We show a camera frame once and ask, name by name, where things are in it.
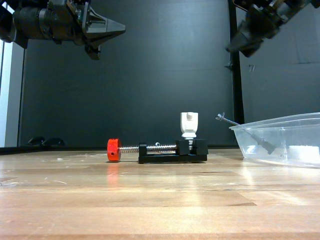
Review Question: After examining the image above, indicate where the black power plug with cable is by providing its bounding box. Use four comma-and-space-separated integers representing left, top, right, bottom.
214, 112, 278, 155

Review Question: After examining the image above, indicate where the clear plastic container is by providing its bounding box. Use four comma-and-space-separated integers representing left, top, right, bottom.
228, 112, 320, 169

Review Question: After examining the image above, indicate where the white power receptacle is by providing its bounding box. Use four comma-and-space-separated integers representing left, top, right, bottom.
179, 111, 200, 141

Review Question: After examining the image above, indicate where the white block in container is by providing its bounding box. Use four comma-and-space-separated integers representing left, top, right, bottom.
288, 144, 320, 164

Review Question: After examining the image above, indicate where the dark rounded object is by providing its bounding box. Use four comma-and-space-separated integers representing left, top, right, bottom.
42, 137, 66, 147
27, 135, 47, 147

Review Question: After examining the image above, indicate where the red clamp knob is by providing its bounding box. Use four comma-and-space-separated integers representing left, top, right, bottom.
106, 137, 122, 163

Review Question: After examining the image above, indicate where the black clamp vise with screw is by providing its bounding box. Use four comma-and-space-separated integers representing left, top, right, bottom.
119, 138, 209, 165

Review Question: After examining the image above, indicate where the black frame post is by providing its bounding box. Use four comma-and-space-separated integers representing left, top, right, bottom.
16, 39, 27, 148
224, 0, 246, 126

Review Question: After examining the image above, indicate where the black rail at table edge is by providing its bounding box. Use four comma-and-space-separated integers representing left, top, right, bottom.
0, 143, 242, 156

